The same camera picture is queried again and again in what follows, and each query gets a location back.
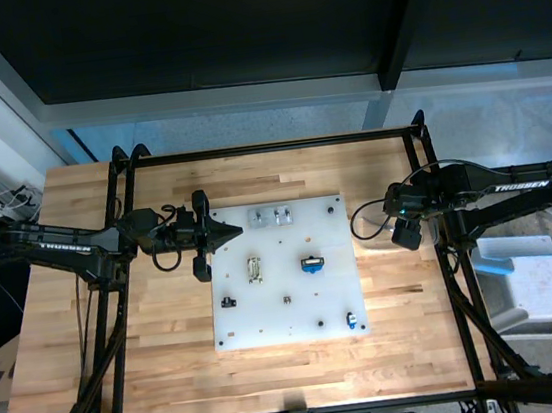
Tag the small silver connector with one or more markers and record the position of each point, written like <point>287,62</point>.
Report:
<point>287,300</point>

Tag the small blue rj45 socket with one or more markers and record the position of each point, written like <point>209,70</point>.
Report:
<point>352,319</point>

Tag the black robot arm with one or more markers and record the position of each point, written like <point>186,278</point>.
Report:
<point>59,243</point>
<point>480,186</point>

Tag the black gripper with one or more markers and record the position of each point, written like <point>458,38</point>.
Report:
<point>203,235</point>
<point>408,235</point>

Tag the small black connector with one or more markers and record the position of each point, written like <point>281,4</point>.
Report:
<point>228,303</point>

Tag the silver metal clamp block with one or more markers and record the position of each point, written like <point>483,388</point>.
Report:
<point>270,217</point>

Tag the large blue connector mount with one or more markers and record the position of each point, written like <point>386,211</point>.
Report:
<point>312,265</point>

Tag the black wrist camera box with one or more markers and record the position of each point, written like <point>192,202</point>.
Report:
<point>184,220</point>

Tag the white board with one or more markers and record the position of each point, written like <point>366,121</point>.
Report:
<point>281,327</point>

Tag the beige connector housing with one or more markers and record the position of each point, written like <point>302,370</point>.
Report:
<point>255,269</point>

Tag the grey plastic bin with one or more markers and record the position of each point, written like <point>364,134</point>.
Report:
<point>493,250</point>

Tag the black round knob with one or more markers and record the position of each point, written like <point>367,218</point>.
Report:
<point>329,209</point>

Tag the black set screw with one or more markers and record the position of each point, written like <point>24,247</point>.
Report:
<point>320,322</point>

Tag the black metal frame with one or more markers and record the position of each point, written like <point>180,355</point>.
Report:
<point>268,146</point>

